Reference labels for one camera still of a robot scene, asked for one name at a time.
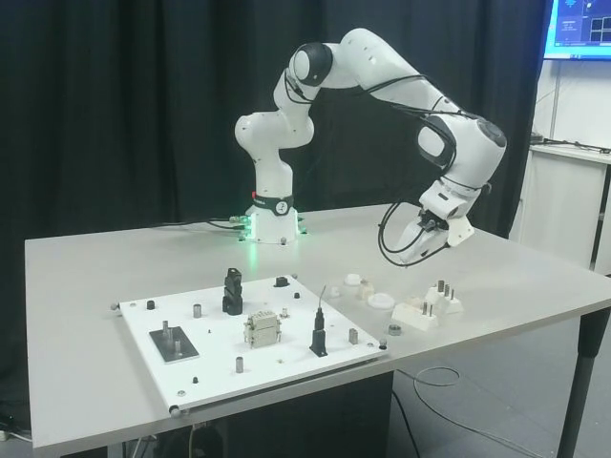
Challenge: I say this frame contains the black D-SUB plug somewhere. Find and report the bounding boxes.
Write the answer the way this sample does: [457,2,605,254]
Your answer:
[221,267,243,317]

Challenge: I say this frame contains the thin dark floor cable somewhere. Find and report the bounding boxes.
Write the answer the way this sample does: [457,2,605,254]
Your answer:
[400,365,574,458]

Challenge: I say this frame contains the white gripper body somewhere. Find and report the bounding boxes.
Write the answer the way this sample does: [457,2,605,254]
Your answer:
[398,219,453,266]

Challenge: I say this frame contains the black box under table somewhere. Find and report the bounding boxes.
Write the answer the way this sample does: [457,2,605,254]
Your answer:
[209,369,397,458]

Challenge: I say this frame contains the white peg holder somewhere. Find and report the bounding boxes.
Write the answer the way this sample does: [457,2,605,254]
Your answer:
[425,283,464,316]
[391,299,439,331]

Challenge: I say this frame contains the black curtain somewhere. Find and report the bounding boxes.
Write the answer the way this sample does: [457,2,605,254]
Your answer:
[0,0,555,430]

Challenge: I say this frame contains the black plug with short cable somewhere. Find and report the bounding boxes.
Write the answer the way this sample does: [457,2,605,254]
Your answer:
[308,284,330,359]

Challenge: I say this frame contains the white cabinet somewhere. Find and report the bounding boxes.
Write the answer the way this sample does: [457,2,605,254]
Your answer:
[508,142,611,278]

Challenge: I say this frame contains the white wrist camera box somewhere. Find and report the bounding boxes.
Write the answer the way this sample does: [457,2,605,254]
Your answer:
[418,179,472,223]

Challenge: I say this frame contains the white task board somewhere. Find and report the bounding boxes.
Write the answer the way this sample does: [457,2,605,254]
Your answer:
[116,274,390,415]

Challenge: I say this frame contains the blue screen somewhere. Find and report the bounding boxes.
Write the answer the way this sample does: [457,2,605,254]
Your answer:
[542,0,611,62]

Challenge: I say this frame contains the dark table leg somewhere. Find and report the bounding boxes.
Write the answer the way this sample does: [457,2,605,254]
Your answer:
[557,309,603,458]

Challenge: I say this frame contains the beige waterproof plug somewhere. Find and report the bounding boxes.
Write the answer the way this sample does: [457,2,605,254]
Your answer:
[242,310,281,345]

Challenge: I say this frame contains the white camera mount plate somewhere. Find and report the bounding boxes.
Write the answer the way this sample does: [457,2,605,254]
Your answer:
[446,215,474,248]

